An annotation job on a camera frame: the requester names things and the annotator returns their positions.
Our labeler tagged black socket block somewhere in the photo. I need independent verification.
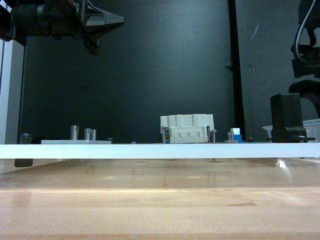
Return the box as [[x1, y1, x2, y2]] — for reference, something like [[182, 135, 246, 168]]
[[269, 93, 317, 144]]

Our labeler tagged black board foot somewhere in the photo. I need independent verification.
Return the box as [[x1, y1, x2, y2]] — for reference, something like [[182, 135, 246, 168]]
[[14, 158, 34, 168]]

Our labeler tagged beige multi-pin connector housing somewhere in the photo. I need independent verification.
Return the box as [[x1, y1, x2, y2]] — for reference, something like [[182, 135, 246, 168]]
[[160, 113, 218, 145]]

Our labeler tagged grey metal plate with posts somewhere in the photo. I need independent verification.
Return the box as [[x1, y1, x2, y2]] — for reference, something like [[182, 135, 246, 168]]
[[41, 125, 112, 145]]

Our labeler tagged clear plastic tub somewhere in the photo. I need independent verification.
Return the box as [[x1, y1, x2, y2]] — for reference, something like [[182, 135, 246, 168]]
[[261, 118, 320, 144]]

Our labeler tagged white task board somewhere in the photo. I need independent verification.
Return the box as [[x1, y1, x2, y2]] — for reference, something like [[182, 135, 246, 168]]
[[0, 143, 320, 160]]

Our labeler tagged black aluminium frame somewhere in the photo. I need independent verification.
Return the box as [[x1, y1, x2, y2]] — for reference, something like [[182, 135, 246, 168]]
[[224, 0, 247, 142]]

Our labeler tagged small white connector block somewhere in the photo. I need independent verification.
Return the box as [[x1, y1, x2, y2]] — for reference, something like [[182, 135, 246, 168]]
[[226, 127, 244, 144]]

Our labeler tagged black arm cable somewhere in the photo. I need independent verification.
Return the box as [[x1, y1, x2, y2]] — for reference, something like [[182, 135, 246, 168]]
[[293, 0, 316, 61]]

